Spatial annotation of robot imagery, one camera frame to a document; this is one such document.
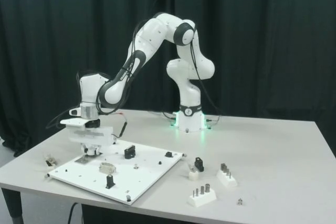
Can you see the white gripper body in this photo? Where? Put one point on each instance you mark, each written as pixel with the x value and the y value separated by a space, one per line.
pixel 105 138

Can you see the white medium gear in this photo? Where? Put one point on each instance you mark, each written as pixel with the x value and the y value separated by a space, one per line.
pixel 91 152

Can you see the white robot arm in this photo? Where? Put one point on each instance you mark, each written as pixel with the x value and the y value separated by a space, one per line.
pixel 147 35

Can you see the medium metal round peg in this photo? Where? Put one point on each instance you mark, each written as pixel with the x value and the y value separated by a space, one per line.
pixel 202 190

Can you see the medium metal square peg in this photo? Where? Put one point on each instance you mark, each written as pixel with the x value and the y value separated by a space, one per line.
pixel 226 171

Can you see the thin black probe rod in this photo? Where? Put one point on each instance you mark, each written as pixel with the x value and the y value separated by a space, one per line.
pixel 124 129

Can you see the flat white mounting plate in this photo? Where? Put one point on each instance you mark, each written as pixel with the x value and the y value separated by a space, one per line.
pixel 72 121

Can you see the beige waterproof plug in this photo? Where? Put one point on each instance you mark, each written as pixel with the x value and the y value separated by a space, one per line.
pixel 51 159

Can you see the small white plug holder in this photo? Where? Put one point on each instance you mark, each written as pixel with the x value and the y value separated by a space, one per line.
pixel 193 176
pixel 51 166

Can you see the white task board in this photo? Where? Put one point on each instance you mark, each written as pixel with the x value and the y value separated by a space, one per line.
pixel 147 171

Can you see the dark table leg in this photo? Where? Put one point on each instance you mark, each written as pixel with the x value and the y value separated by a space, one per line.
pixel 11 205

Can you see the clear Ethernet plug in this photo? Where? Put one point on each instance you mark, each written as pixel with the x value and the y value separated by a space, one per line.
pixel 191 169

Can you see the black D-SUB plug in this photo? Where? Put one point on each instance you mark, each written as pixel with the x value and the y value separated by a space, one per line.
pixel 199 163

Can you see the small metal round peg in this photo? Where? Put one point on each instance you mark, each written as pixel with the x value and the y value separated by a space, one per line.
pixel 197 192

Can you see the large metal round peg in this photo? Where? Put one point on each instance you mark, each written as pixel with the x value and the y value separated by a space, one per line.
pixel 208 188

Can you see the white round peg holder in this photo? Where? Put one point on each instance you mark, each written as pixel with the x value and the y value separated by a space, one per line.
pixel 203 200

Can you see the large metal square peg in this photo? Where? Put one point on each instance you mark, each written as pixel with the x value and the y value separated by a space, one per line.
pixel 222 168

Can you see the white square peg holder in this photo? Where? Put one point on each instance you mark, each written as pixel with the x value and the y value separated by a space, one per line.
pixel 225 180

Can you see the small metal square peg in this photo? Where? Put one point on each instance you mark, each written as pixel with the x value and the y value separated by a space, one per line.
pixel 228 173

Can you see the small metal bolt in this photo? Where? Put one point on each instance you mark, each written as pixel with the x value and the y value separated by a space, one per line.
pixel 239 202

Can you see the black curtains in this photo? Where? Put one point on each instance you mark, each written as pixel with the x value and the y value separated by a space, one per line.
pixel 262 24

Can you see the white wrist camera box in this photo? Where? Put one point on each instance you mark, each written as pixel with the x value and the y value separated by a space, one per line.
pixel 74 112

